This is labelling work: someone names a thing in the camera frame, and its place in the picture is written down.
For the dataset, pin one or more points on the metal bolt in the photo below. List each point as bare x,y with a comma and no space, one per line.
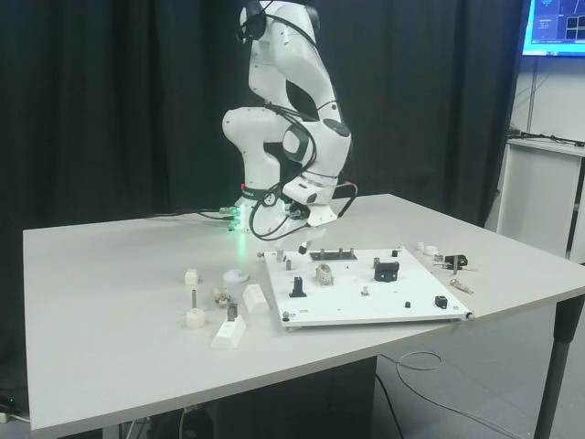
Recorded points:
438,259

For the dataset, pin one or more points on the white cabinet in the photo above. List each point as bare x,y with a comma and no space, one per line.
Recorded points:
539,201

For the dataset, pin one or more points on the white task board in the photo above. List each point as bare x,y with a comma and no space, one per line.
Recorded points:
356,297

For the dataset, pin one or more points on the black USB plug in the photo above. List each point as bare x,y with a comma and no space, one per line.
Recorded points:
297,287

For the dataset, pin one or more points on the dark table leg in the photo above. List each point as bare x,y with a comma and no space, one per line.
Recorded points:
555,366

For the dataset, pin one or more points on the blue screen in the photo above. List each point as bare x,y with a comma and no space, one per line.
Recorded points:
555,27

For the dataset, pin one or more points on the metal BNC plug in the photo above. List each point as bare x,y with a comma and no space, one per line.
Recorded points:
366,291

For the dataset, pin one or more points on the white large gear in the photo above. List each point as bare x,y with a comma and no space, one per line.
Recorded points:
236,276

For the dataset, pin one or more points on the white peg holder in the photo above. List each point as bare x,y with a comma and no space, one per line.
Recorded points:
228,337
254,298

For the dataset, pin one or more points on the white small gear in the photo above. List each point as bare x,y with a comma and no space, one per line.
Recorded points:
420,246
430,251

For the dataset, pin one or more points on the beige metal connector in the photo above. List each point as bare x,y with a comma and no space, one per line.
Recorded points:
221,295

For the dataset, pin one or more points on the black D-SUB plug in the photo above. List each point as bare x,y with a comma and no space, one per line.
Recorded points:
387,270

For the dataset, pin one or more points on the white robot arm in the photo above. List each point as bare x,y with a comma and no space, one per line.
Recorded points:
258,132

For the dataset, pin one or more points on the black block plug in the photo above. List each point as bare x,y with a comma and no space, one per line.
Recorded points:
458,260

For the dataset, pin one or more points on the thin black probe rod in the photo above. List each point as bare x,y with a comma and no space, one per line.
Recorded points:
349,203

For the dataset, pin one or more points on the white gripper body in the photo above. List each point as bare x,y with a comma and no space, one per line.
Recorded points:
307,230

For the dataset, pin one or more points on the metal square peg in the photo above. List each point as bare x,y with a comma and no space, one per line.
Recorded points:
236,313
230,313

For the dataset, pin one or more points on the black curtain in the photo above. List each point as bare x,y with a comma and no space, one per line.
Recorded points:
114,114

